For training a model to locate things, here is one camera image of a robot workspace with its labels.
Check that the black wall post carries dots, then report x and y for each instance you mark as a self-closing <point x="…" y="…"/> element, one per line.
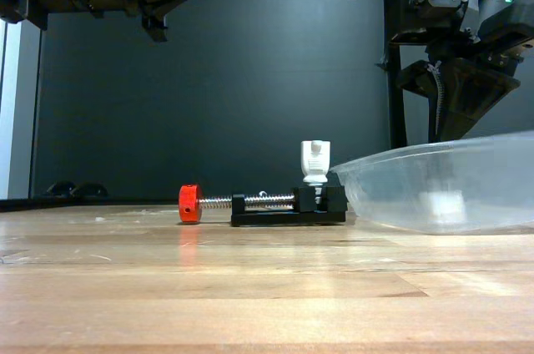
<point x="396" y="120"/>

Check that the black clamp with red knob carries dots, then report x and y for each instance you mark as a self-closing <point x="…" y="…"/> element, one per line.
<point x="271" y="218"/>

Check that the black curved frame bracket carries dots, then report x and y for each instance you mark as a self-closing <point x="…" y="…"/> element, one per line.
<point x="60" y="188"/>
<point x="89" y="190"/>

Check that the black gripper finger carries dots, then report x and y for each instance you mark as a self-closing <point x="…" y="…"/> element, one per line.
<point x="417" y="78"/>
<point x="471" y="95"/>
<point x="167" y="2"/>

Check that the clear plastic tub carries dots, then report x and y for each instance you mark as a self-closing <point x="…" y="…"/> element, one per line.
<point x="417" y="187"/>

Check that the black aluminium table frame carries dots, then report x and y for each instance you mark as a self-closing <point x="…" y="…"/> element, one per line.
<point x="83" y="202"/>

